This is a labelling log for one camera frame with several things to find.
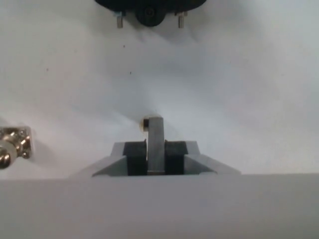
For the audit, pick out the metal square peg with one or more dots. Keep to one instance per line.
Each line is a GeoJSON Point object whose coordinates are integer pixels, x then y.
{"type": "Point", "coordinates": [156, 147]}

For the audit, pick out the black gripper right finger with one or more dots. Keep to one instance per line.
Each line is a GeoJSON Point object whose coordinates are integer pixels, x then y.
{"type": "Point", "coordinates": [175, 159]}

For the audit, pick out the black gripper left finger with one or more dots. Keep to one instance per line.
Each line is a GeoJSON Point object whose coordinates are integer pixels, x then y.
{"type": "Point", "coordinates": [134, 159]}

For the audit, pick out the white task board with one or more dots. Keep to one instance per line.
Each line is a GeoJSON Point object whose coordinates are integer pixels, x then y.
{"type": "Point", "coordinates": [224, 74]}

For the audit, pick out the metal BNC plug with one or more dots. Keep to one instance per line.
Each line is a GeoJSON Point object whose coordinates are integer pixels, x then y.
{"type": "Point", "coordinates": [5, 158]}

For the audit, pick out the black D-SUB plug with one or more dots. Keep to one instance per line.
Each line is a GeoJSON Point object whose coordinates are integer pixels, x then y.
{"type": "Point", "coordinates": [149, 10]}

